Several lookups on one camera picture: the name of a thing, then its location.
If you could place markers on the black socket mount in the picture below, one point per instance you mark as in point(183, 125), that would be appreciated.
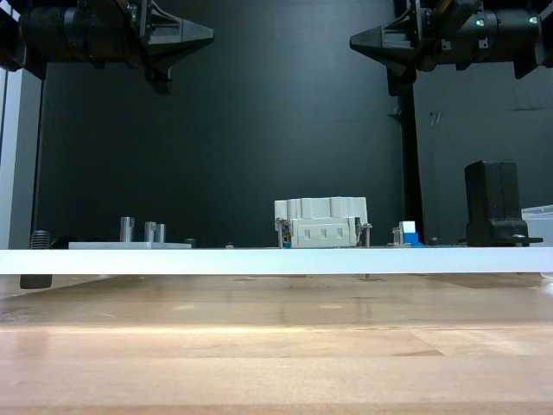
point(492, 203)

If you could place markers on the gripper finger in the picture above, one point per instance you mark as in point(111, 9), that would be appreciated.
point(395, 58)
point(371, 39)
point(181, 52)
point(194, 34)

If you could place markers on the black metal frame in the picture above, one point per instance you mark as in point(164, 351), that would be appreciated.
point(410, 173)

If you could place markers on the small silver socket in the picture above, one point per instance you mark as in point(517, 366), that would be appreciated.
point(396, 238)

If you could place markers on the beige multi-pin connector housing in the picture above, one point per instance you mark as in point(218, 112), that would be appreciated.
point(322, 225)

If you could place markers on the black threaded screw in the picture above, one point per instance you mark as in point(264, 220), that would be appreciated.
point(41, 240)

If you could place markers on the white task board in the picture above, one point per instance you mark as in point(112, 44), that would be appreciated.
point(276, 261)

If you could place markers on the blue and white connector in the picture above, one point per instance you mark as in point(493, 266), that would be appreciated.
point(409, 235)

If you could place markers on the black rubber foot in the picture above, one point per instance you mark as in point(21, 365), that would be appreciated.
point(36, 282)

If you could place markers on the grey metal fixture plate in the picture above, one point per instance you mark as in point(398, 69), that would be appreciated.
point(129, 245)

